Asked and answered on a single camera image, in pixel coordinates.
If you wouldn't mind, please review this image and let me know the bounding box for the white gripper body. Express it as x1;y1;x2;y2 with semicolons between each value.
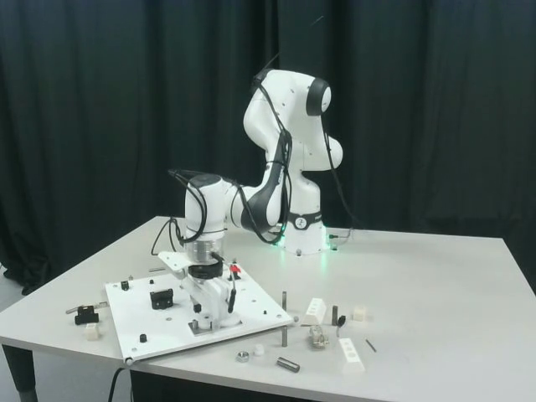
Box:
179;278;236;327

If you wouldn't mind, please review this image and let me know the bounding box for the thin black rod red tag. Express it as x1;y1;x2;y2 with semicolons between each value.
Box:
225;261;245;314

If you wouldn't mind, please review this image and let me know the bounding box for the white task board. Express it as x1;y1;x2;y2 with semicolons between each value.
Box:
103;266;294;366

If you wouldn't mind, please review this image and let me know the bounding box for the metal round peg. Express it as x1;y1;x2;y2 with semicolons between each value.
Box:
275;355;302;373

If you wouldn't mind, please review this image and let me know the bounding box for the white holder with holes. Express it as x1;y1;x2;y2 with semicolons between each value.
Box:
300;296;328;327
338;338;367;373

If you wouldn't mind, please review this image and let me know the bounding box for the black D-SUB plug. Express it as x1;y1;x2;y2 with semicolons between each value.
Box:
65;301;106;327

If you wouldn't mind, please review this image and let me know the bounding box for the dark table leg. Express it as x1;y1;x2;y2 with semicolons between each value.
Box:
1;343;39;402

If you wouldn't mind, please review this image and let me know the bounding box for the black curtain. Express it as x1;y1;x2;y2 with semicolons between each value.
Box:
0;0;536;296

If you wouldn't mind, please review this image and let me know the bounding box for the black cable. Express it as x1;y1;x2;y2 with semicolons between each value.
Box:
108;362;133;402
151;167;240;257
240;58;295;249

